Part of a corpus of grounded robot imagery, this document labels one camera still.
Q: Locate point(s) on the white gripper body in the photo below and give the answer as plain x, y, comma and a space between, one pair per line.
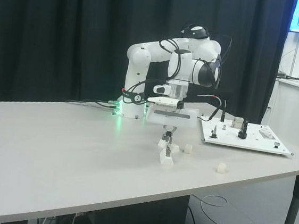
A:
175, 121

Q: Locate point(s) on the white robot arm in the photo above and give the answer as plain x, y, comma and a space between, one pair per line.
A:
136, 54

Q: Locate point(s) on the white square peg holder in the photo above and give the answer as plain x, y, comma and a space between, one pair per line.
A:
175, 147

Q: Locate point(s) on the large metal round peg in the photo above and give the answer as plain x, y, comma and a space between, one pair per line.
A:
169, 153

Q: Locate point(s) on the white round peg holder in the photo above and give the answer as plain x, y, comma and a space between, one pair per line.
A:
166, 159

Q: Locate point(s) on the small white plug holder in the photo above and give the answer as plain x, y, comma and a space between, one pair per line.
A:
221, 168
188, 149

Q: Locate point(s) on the flat white mounting plate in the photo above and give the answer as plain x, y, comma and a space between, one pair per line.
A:
164, 100

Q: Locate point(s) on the black upright plug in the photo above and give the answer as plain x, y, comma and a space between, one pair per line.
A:
222, 117

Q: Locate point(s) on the metal bolt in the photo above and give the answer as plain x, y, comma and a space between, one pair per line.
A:
224, 127

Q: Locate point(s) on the black D-SUB plug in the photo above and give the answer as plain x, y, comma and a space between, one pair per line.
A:
242, 133

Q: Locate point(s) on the white task board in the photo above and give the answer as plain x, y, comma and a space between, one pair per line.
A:
255, 144

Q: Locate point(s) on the white large gear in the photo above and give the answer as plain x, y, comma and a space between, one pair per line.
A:
264, 132

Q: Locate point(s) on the metal BNC plug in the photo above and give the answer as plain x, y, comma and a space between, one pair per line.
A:
276, 145

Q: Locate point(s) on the white cabinet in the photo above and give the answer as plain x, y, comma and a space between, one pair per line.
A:
291, 113

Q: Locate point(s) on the black curtain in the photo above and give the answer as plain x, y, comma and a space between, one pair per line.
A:
67, 28

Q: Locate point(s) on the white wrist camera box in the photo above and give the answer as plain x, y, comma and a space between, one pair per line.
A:
160, 89

